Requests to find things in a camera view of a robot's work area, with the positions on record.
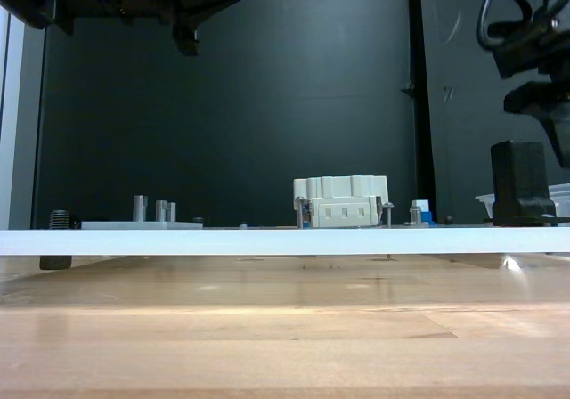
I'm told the black wall pillar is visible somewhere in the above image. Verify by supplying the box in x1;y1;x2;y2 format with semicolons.
403;0;440;223

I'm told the blue white small connector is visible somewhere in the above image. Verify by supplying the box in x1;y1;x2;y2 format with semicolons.
408;199;435;227

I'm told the grey metal plate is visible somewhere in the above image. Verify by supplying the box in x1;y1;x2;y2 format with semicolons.
80;220;205;232

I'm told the black connector socket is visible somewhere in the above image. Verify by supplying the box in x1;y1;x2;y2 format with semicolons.
484;139;560;228

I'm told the black screw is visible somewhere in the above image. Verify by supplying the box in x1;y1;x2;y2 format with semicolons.
49;209;72;231

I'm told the clear plastic tub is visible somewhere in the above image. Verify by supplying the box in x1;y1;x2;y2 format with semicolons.
474;183;570;220

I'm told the black board foot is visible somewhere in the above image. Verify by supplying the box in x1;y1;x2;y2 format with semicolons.
38;255;73;271

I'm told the white board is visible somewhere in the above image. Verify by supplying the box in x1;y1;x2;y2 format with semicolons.
0;225;570;257

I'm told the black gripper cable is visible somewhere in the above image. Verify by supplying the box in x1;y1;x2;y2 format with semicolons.
476;0;526;52

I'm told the beige connector hub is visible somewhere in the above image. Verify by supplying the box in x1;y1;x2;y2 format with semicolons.
292;175;396;230

